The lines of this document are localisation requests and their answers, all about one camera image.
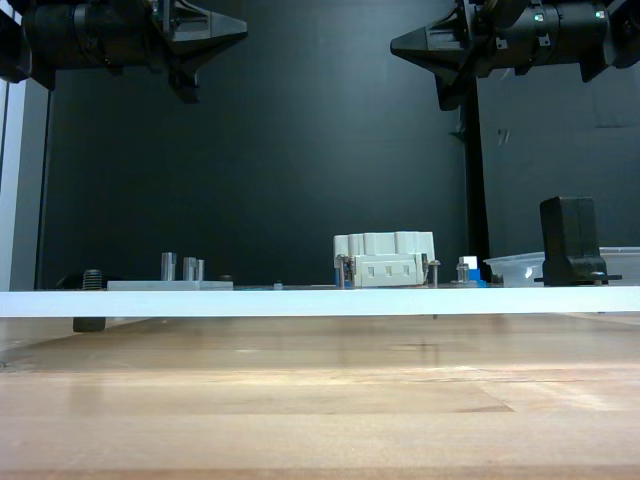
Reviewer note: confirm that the upright steel peg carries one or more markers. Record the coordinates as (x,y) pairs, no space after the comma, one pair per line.
(168,267)
(189,270)
(201,271)

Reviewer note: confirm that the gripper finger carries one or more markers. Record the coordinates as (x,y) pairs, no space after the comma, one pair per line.
(227,25)
(200,50)
(430,37)
(440,62)

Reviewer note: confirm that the silver connector mounting screw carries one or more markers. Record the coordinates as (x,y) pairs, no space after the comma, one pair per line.
(434,272)
(341,280)

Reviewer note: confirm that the clear plastic tub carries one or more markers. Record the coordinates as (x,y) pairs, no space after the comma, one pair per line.
(515,270)

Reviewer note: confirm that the white task board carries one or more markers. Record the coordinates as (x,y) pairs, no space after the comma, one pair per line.
(320,304)

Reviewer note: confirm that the small white blue connector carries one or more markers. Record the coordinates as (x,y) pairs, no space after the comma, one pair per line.
(468,262)

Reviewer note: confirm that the grey metal plate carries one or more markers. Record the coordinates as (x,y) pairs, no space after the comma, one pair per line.
(165,285)

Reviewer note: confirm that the grey multi-pin connector housing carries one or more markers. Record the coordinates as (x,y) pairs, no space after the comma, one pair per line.
(385,260)

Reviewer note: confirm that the black USB socket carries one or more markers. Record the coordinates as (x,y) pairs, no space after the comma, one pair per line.
(570,235)

